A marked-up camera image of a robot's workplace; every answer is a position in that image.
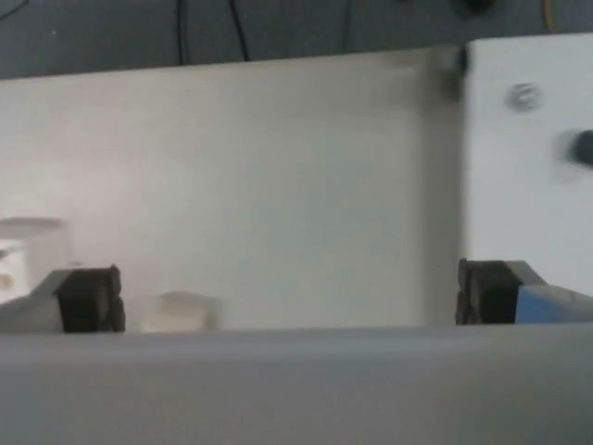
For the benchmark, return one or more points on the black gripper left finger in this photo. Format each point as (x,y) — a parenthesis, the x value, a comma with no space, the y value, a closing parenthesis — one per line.
(88,301)

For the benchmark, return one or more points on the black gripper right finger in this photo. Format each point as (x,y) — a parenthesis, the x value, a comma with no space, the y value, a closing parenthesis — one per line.
(491,292)

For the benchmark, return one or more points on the white task board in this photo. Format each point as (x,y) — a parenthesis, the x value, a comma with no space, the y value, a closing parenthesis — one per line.
(509,185)

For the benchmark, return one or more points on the white peg holder with holes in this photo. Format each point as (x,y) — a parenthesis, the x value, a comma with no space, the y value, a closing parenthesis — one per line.
(14,264)

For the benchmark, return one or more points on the small white cube holder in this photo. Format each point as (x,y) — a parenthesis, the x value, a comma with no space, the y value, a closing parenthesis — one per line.
(180,313)

